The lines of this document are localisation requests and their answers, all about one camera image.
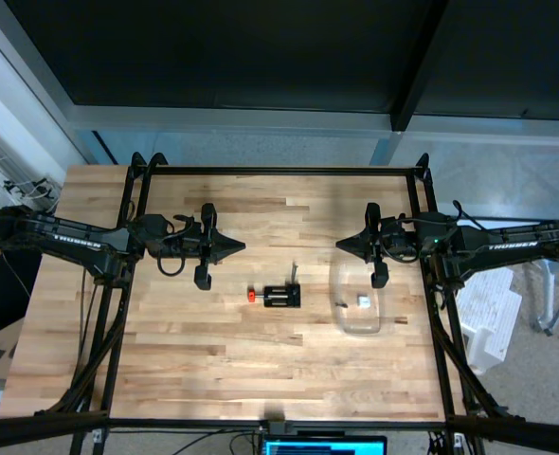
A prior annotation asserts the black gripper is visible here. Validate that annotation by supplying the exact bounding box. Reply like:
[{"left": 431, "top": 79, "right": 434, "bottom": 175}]
[
  {"left": 334, "top": 202, "right": 407, "bottom": 290},
  {"left": 183, "top": 202, "right": 246, "bottom": 291}
]

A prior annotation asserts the clear plastic container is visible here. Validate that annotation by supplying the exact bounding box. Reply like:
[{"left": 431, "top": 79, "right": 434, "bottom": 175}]
[{"left": 329, "top": 263, "right": 392, "bottom": 338}]

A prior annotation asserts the black vise with orange knob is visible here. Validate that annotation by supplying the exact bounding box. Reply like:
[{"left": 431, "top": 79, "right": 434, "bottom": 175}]
[{"left": 246, "top": 283, "right": 303, "bottom": 309}]

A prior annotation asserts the white foam block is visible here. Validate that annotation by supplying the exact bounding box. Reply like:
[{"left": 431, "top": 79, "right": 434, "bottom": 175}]
[{"left": 454, "top": 263, "right": 517, "bottom": 375}]

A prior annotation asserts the black overhead beam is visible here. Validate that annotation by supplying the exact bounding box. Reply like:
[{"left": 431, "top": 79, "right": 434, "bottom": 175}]
[{"left": 389, "top": 0, "right": 451, "bottom": 133}]

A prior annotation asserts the grey metal chair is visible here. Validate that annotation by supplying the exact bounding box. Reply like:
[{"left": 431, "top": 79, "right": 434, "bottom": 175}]
[{"left": 525, "top": 258, "right": 559, "bottom": 337}]

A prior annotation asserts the laptop screen with blue edge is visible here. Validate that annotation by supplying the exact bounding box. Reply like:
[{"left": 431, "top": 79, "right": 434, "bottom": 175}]
[{"left": 259, "top": 434, "right": 388, "bottom": 455}]

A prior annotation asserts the brown cardboard box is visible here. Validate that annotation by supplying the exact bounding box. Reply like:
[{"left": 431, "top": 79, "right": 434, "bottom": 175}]
[{"left": 0, "top": 316, "right": 26, "bottom": 380}]

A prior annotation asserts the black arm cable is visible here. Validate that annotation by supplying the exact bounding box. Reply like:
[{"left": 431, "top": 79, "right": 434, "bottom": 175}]
[
  {"left": 382, "top": 201, "right": 482, "bottom": 265},
  {"left": 154, "top": 213, "right": 196, "bottom": 278}
]

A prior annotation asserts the black metal frame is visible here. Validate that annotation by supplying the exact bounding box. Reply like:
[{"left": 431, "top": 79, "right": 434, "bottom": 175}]
[{"left": 0, "top": 151, "right": 559, "bottom": 455}]

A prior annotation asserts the black curved bracket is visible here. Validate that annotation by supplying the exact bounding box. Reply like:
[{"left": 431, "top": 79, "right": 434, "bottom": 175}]
[
  {"left": 415, "top": 152, "right": 435, "bottom": 184},
  {"left": 146, "top": 152, "right": 171, "bottom": 181},
  {"left": 130, "top": 151, "right": 149, "bottom": 181}
]

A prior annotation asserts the black table camera mount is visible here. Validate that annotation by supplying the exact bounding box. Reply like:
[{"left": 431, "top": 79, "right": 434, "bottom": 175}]
[{"left": 259, "top": 410, "right": 293, "bottom": 435}]

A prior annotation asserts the tangled cables bundle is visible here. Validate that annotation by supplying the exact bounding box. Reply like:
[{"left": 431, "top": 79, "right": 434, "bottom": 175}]
[{"left": 2, "top": 176, "right": 58, "bottom": 201}]

